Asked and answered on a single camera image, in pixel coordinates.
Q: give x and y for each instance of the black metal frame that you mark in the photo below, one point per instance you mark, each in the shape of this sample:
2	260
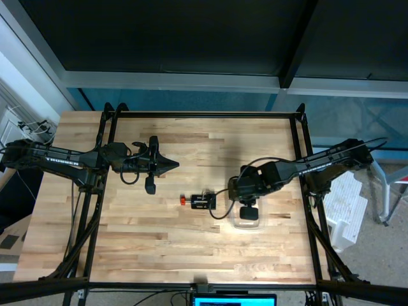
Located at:
143	286

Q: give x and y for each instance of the grey metal chair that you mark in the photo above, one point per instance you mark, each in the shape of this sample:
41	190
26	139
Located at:
385	194

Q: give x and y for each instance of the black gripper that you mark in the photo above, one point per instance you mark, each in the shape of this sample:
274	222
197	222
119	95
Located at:
153	165
248	191

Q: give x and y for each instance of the blue laptop screen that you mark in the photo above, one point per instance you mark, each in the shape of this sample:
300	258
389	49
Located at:
232	301

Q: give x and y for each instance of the black vise with red knob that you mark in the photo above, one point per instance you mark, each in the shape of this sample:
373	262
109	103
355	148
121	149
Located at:
204	202

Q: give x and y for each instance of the clear plastic tub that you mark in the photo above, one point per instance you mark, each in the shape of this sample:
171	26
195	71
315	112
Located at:
252	225

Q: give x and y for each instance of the white plastic step stool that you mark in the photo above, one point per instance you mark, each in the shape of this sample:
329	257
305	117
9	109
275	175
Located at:
344	210

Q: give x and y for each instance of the black table-level camera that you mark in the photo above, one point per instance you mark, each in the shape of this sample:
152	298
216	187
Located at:
201	287

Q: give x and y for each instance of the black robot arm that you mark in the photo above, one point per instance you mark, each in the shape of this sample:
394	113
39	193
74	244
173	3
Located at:
318	162
63	159

